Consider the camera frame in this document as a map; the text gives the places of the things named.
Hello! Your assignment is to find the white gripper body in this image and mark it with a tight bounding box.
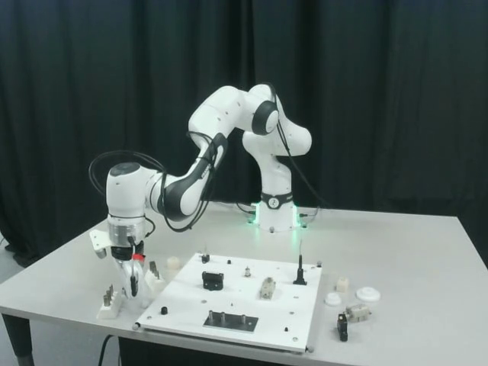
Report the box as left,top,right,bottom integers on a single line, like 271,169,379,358
114,258,150,308

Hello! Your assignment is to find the white large gear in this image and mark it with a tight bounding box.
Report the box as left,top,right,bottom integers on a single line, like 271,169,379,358
355,285,381,303

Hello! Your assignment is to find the thin black rod red tag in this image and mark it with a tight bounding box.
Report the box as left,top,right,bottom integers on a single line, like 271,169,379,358
128,254,146,297

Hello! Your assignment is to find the white square peg holder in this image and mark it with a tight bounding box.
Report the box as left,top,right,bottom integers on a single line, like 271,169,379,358
146,261,166,293

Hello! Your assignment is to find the white round peg holder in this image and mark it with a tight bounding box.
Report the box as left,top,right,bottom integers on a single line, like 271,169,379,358
95,284,124,319

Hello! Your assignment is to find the black wrist band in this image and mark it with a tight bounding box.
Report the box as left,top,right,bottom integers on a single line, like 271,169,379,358
110,246,145,261

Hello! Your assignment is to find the white task board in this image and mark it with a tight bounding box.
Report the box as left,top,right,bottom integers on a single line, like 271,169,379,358
131,251,325,350

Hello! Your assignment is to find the black D-SUB plug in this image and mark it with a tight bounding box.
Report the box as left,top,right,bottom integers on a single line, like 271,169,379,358
201,271,224,293

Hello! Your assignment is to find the beige Ethernet plug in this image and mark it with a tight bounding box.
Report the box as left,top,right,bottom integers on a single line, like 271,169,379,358
260,277,278,300

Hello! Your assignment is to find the black table leg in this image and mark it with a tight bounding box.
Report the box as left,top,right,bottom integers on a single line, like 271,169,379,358
2,314,31,366

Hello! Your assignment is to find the tall black plug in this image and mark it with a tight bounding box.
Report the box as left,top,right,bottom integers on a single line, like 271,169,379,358
292,239,308,286

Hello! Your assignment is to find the black curtain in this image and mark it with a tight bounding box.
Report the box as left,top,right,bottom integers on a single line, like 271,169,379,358
0,0,488,264

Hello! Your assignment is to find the silver wrist ring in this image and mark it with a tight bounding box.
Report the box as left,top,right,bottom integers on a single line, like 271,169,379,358
107,216,146,246

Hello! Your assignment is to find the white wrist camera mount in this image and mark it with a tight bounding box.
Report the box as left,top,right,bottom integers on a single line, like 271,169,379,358
89,230,112,261

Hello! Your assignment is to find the black cable under table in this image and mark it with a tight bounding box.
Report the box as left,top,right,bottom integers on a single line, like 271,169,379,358
98,334,119,366

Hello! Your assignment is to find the black forearm cable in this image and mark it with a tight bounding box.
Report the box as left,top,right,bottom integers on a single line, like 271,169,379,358
88,129,230,233

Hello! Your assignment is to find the black shoulder cable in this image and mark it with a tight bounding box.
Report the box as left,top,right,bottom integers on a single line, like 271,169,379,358
266,83,329,210

